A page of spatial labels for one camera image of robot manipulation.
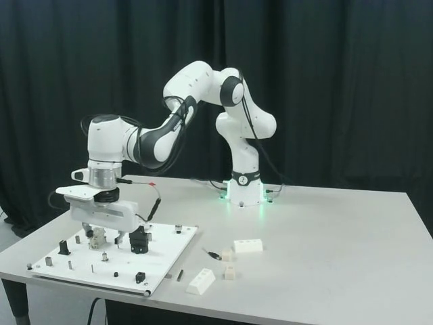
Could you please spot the large metal square peg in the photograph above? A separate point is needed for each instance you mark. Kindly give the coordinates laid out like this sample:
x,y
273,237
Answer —
x,y
49,261

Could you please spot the medium metal square peg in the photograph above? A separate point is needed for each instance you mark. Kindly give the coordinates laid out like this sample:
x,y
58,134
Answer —
x,y
78,239

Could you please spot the small black bar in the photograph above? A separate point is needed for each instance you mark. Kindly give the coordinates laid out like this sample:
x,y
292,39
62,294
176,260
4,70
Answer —
x,y
179,274

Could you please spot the cream cube holder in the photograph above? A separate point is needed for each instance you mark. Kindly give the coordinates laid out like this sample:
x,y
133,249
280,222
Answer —
x,y
229,272
227,255

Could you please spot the long white peg holder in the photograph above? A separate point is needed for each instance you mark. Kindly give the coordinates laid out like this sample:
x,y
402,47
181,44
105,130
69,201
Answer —
x,y
248,246
202,281

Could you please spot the beige connector block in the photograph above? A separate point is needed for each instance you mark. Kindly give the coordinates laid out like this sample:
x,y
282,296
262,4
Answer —
x,y
98,238

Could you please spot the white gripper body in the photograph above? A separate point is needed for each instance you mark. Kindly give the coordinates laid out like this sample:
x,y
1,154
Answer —
x,y
111,216

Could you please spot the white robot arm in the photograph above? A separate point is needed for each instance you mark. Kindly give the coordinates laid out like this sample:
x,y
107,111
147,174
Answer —
x,y
236,162

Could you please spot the dark table leg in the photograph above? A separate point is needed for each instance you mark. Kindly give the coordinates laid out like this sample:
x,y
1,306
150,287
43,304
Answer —
x,y
17,298

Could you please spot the black D-SUB plug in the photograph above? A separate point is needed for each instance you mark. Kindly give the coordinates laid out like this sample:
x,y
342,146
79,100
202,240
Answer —
x,y
138,242

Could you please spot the black curtain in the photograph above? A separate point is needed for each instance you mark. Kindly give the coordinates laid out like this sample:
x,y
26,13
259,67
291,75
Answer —
x,y
338,67

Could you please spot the metal BNC plug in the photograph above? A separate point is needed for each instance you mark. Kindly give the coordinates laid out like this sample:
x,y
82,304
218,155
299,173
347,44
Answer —
x,y
105,256

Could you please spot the white task board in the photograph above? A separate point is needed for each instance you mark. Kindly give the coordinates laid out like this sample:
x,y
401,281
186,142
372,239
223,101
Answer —
x,y
159,250

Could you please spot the metal bolt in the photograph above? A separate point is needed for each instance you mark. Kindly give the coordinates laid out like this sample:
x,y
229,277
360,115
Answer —
x,y
177,229

